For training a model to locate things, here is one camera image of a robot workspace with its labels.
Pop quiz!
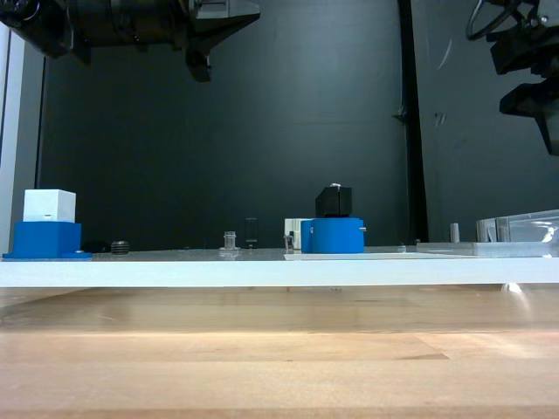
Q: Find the white task board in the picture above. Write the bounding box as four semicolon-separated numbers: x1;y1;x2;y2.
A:
0;244;559;289

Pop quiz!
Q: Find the white cube connector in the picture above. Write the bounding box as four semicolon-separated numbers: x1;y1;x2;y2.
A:
22;188;78;223

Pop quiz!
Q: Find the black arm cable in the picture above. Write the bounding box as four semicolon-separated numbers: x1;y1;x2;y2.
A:
465;0;541;44

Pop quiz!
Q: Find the black vertical post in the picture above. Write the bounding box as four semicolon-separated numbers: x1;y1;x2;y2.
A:
391;0;431;244

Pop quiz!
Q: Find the blue round mount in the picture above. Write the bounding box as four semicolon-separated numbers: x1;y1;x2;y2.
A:
300;216;367;255

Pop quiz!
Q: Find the grey metal partition frame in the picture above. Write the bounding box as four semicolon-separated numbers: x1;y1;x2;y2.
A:
0;24;45;258

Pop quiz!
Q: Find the black D-sub connector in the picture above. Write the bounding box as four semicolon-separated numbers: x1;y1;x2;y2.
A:
314;182;354;218

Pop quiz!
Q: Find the clear plastic tub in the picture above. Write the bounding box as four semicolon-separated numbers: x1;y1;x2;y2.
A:
475;209;559;263

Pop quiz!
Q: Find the small silver fitting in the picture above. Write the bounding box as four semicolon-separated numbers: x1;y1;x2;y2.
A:
218;230;242;258

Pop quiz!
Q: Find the blue square mount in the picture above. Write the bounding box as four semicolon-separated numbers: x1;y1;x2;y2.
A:
2;220;93;260

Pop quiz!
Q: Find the small black upright bracket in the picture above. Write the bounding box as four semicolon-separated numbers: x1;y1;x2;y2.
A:
245;216;259;250

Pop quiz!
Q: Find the grey metal block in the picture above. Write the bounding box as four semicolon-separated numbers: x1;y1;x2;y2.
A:
416;241;559;259

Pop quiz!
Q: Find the white connector housing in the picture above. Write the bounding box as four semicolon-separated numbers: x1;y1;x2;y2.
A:
283;217;314;255

